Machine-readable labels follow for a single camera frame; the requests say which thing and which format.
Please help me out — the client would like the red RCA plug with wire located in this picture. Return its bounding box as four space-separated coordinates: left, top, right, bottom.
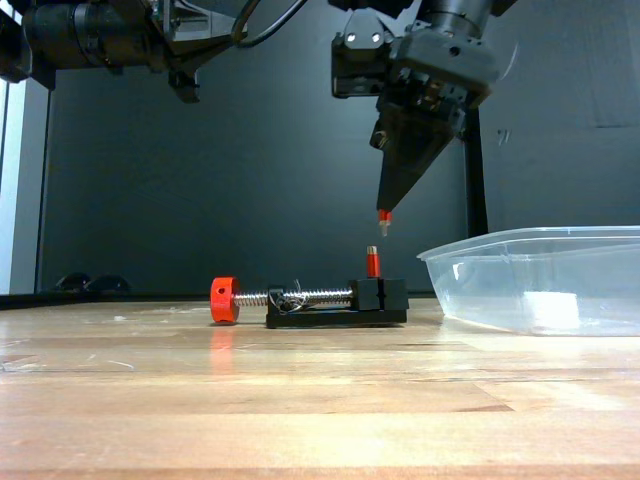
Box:
375 207 396 237

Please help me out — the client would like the clear plastic tub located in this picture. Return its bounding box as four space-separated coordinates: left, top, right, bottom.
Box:
416 225 640 338

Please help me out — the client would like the black vise with red knob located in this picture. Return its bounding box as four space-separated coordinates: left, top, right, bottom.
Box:
208 275 410 330

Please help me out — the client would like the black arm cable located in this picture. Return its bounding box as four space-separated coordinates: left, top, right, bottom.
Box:
231 0 309 50

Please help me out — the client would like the thin silver wire tangle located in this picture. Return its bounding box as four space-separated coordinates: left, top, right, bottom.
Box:
268 278 310 315

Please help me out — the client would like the black curved frame bracket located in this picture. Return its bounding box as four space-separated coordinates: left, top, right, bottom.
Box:
54 272 92 294
87 273 131 294

